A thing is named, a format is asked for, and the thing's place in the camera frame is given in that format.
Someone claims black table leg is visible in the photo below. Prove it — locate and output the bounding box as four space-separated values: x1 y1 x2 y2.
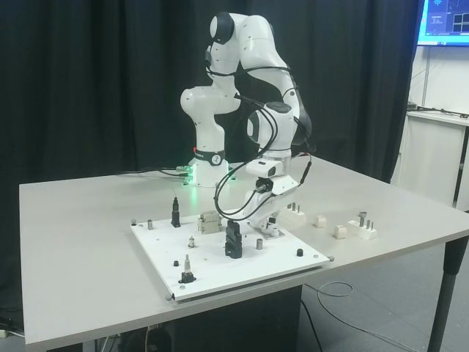
426 240 461 352

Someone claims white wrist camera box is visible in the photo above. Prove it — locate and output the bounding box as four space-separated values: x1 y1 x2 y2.
245 158 284 177

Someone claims black plug with short cable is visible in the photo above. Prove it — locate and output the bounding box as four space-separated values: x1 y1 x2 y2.
169 196 183 228

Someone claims white cabinet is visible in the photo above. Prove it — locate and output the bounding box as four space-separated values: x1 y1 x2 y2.
397 109 469 213

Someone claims black curtain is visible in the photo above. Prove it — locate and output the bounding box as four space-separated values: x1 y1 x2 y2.
0 0 426 191

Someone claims white peg holder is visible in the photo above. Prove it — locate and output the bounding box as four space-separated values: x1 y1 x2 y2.
280 209 307 229
347 219 378 241

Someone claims black camera cable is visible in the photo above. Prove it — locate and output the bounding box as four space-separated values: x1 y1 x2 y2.
213 161 263 218

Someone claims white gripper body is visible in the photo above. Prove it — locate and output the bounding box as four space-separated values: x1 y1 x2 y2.
248 188 294 228

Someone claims blue screen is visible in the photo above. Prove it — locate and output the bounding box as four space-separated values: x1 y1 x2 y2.
416 0 469 48

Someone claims black box under table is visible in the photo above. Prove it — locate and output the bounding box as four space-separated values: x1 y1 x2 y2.
160 284 303 352

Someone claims black cable at arm foot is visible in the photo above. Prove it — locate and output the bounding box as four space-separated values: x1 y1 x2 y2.
122 167 191 178

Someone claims thin grey cable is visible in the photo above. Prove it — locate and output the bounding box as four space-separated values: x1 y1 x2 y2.
317 281 469 345

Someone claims white task board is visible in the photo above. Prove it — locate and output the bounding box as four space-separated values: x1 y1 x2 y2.
130 207 334 304

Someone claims black D-SUB plug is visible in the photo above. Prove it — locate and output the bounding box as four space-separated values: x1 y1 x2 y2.
223 219 244 260

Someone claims flat white mount plate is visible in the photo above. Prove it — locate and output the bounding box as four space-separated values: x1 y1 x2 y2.
256 175 300 196

